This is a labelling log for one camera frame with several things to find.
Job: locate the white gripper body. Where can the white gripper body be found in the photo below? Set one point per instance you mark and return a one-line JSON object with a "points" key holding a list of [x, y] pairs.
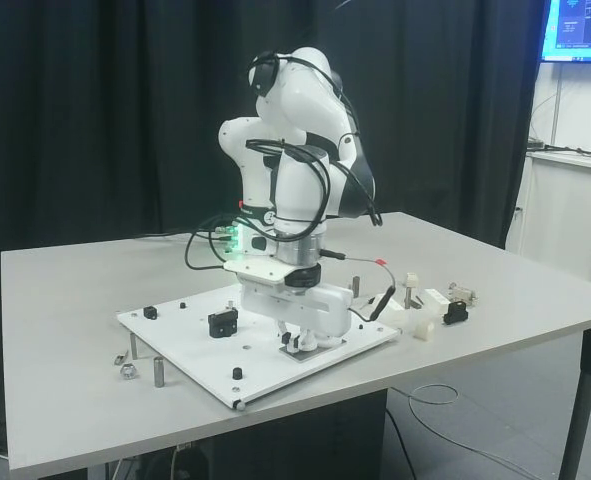
{"points": [[320, 307]]}

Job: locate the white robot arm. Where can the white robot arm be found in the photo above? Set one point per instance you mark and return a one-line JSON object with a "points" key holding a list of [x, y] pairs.
{"points": [[300, 195]]}

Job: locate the white large gear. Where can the white large gear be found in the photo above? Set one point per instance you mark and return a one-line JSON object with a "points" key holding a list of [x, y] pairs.
{"points": [[334, 342]]}

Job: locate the metal square peg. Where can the metal square peg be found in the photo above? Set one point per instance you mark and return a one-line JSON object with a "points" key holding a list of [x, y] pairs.
{"points": [[356, 286]]}

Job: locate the black round knob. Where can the black round knob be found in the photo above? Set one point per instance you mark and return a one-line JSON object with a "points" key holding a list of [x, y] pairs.
{"points": [[236, 374]]}

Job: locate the black D-SUB plug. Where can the black D-SUB plug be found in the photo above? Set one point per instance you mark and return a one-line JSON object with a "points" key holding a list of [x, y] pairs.
{"points": [[223, 325], [455, 314]]}

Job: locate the white peg holder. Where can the white peg holder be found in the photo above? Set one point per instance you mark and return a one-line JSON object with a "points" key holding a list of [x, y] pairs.
{"points": [[435, 300], [400, 314]]}

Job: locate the white ribbed cap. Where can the white ribbed cap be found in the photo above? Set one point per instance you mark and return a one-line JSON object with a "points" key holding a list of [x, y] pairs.
{"points": [[412, 280]]}

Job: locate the white task board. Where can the white task board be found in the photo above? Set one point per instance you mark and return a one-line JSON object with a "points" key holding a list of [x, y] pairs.
{"points": [[190, 360]]}

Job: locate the white plastic block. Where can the white plastic block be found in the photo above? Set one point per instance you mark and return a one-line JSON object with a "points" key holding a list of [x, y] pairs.
{"points": [[424, 331]]}

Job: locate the large metal round peg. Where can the large metal round peg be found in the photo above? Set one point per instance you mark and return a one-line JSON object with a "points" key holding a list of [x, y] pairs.
{"points": [[158, 372]]}

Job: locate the small black block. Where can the small black block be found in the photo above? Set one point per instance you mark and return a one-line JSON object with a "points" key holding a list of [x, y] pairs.
{"points": [[150, 313]]}

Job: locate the metal D-SUB connector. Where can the metal D-SUB connector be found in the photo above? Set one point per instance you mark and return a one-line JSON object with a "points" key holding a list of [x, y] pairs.
{"points": [[465, 294]]}

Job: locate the metal hex bolt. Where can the metal hex bolt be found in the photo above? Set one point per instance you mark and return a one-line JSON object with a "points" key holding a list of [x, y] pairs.
{"points": [[127, 373]]}

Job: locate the small metal plug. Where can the small metal plug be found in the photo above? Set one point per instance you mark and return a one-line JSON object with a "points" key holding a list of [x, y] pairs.
{"points": [[119, 359]]}

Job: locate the white cabinet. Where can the white cabinet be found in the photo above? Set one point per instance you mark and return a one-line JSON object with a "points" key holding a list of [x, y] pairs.
{"points": [[560, 210]]}

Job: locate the dark table leg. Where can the dark table leg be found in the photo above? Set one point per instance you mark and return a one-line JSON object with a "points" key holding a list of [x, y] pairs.
{"points": [[582, 400]]}

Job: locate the black curtain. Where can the black curtain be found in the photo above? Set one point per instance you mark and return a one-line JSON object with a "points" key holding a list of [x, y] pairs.
{"points": [[100, 125]]}

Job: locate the blue screen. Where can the blue screen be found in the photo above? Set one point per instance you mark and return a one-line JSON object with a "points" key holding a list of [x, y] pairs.
{"points": [[580, 30]]}

